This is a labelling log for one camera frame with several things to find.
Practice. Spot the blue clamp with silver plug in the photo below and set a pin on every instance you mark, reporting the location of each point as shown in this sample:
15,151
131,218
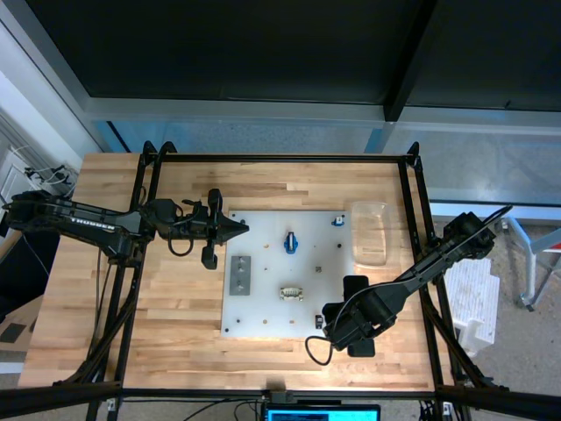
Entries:
287,247

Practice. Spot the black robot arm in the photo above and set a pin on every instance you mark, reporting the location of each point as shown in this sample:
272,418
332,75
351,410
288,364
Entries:
87,223
421,276

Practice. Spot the screen with blue edge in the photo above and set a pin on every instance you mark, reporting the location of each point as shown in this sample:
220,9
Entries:
320,414

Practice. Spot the black table-level camera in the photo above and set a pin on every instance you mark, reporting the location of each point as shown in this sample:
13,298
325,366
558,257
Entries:
277,392

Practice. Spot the black plastic holder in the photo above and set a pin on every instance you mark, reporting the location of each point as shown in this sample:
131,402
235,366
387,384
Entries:
317,316

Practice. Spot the blue socket bracket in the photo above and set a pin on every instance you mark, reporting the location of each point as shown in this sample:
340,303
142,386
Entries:
334,224

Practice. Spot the beige multi-pin connector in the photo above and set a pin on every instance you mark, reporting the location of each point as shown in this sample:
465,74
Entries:
291,294

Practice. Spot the white task board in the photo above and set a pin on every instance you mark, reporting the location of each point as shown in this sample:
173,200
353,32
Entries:
271,307

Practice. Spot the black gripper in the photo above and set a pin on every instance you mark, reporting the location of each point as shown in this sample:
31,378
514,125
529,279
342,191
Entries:
213,228
355,287

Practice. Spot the clear plastic tub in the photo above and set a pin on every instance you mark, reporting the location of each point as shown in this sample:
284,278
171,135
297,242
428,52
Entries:
370,237

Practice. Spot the grey metal stand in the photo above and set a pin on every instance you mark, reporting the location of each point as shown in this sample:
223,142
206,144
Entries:
531,272

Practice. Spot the cardboard box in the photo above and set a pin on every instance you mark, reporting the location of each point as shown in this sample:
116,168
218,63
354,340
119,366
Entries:
26,313

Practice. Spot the white foam packaging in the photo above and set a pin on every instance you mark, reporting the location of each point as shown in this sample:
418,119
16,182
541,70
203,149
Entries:
475,298

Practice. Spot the grey metal peg plate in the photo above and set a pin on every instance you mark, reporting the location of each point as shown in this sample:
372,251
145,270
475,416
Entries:
245,280

